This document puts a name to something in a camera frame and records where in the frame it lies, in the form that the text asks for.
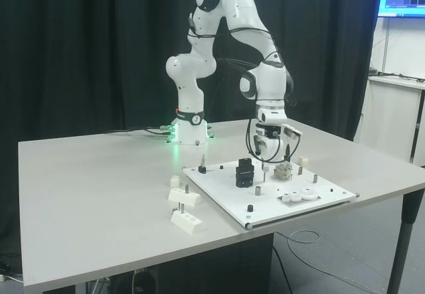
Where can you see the black curtain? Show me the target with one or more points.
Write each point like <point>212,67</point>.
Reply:
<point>83,58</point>

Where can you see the white medium gear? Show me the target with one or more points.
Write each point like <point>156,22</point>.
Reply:
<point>293,197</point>

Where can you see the dark grey table leg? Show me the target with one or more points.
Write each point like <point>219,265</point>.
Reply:
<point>403,234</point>

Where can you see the white task board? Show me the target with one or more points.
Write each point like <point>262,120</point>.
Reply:
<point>225,201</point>

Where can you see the white peg holder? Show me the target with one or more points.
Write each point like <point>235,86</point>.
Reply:
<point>186,224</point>
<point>182,198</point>

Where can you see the white cabinet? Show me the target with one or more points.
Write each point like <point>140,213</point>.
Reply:
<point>391,118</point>

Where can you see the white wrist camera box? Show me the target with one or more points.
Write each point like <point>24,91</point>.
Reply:
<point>272,115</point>

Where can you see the beige rectangular connector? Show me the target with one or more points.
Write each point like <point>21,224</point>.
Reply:
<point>282,172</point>

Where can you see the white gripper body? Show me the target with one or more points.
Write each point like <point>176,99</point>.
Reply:
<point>269,148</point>

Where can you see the thick metal round peg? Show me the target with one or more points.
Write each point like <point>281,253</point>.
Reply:
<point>257,190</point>

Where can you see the small white holder block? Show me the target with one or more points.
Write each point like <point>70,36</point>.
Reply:
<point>304,160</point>
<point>176,182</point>

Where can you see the white small gear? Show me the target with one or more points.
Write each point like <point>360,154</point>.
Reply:
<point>285,199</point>

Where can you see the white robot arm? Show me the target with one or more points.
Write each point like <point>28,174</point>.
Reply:
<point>245,18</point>

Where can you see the black round cap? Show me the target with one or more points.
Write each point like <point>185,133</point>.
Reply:
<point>249,208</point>

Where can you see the black D-SUB plug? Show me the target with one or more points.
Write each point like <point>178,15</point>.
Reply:
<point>244,176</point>

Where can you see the flat white mounting plate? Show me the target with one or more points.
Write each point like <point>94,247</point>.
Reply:
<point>292,131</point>

